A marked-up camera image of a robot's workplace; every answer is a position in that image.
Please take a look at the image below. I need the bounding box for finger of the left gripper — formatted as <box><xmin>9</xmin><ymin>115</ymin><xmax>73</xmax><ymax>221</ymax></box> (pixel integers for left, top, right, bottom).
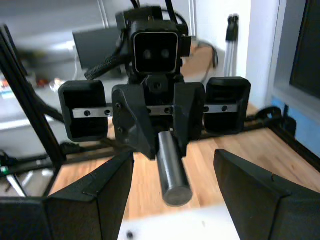
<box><xmin>173</xmin><ymin>81</ymin><xmax>207</xmax><ymax>158</ymax></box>
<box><xmin>111</xmin><ymin>83</ymin><xmax>158</xmax><ymax>160</ymax></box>

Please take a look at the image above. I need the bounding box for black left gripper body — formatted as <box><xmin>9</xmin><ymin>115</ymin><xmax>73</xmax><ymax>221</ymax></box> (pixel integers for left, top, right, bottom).
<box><xmin>58</xmin><ymin>74</ymin><xmax>252</xmax><ymax>143</ymax></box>

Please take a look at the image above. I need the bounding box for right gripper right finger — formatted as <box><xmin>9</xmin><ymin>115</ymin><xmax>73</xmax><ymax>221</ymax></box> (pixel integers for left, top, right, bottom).
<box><xmin>213</xmin><ymin>148</ymin><xmax>320</xmax><ymax>240</ymax></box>

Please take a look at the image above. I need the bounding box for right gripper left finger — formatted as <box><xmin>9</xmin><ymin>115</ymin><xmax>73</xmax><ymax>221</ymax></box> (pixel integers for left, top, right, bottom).
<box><xmin>0</xmin><ymin>151</ymin><xmax>135</xmax><ymax>240</ymax></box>

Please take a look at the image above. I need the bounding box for steel cylinder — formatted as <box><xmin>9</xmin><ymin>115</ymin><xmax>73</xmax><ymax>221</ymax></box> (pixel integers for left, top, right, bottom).
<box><xmin>156</xmin><ymin>131</ymin><xmax>193</xmax><ymax>207</ymax></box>

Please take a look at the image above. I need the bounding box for grey computer monitor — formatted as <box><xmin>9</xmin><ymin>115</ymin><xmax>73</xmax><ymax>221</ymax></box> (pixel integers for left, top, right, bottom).
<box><xmin>72</xmin><ymin>26</ymin><xmax>126</xmax><ymax>73</ymax></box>

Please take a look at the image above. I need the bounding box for wooden desk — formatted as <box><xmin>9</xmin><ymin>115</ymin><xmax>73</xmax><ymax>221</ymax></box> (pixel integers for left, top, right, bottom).
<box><xmin>181</xmin><ymin>44</ymin><xmax>221</xmax><ymax>79</ymax></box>

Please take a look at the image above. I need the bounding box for white task board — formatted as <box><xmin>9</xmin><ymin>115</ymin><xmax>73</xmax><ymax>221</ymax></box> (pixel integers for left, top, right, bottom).
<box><xmin>117</xmin><ymin>203</ymin><xmax>241</xmax><ymax>240</ymax></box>

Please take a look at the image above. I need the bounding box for silver tripod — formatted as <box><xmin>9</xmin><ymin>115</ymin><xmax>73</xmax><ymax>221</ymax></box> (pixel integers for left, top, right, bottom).
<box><xmin>223</xmin><ymin>13</ymin><xmax>240</xmax><ymax>78</ymax></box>

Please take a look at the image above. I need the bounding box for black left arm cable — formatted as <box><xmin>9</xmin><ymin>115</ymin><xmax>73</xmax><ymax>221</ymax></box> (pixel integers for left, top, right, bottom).
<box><xmin>84</xmin><ymin>32</ymin><xmax>133</xmax><ymax>80</ymax></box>

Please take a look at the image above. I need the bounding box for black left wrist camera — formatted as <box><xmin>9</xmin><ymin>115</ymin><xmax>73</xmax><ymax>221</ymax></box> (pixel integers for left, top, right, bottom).
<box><xmin>129</xmin><ymin>20</ymin><xmax>181</xmax><ymax>75</ymax></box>

